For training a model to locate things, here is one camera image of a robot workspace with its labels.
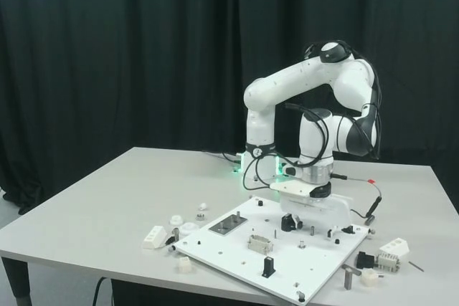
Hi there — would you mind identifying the beige waterproof plug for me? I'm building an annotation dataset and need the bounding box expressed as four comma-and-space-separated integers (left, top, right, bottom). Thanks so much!
374, 253, 396, 270

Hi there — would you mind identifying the black cable behind arm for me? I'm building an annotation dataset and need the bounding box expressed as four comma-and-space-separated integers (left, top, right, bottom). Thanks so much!
200, 149, 242, 164

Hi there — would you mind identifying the black looped wrist cable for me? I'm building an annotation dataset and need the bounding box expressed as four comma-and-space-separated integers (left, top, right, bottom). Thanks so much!
285, 102, 331, 169

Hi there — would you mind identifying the white task board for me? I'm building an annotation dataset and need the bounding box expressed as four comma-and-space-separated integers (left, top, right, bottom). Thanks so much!
173, 195, 372, 302

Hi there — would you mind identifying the silver wrist ring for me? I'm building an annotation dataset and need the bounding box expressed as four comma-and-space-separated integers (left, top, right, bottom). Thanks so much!
300, 165, 335, 183

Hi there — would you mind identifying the dark table leg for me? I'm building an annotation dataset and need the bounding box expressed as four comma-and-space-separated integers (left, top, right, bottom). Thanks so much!
1, 256, 31, 306

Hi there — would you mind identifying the white large gear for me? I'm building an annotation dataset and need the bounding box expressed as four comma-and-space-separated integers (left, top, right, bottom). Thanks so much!
179, 222, 199, 237

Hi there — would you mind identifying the small white plug holder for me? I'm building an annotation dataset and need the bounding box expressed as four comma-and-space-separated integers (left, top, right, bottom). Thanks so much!
361, 269, 379, 287
175, 256, 193, 274

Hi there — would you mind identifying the black cable under table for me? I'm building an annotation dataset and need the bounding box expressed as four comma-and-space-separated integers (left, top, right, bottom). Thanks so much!
93, 276, 110, 306

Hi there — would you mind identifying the black curtain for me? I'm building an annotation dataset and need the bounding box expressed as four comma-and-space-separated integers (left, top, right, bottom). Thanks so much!
0, 0, 459, 216

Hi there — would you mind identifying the thin black rod on wire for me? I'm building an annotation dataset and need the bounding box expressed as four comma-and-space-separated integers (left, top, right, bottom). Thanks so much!
331, 173, 384, 219

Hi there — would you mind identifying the black foot cable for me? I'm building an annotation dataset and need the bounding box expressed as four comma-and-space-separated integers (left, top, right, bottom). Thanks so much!
240, 155, 278, 191

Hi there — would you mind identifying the black D-SUB plug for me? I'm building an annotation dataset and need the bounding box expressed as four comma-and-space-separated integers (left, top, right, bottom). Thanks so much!
356, 251, 376, 271

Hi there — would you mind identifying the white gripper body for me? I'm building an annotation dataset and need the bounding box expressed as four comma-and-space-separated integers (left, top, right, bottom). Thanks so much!
279, 193, 351, 229

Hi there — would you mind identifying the white peg holder with holes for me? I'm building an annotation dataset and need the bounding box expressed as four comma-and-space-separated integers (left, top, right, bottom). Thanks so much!
379, 236, 411, 260
143, 224, 167, 251

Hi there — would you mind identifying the flat white mounting plate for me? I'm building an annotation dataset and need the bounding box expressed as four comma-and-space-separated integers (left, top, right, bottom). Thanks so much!
269, 181, 313, 198

